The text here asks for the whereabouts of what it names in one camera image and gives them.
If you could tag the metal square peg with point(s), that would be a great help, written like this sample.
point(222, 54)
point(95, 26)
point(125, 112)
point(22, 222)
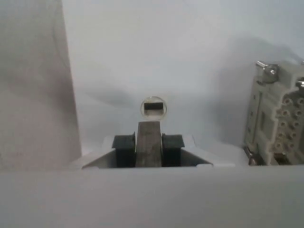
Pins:
point(149, 145)

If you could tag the white task board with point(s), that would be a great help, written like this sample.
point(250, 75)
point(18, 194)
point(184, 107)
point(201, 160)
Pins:
point(166, 59)

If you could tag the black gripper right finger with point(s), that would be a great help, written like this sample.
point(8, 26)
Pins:
point(171, 152)

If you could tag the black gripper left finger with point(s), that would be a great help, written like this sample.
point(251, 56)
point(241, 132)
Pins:
point(123, 152)

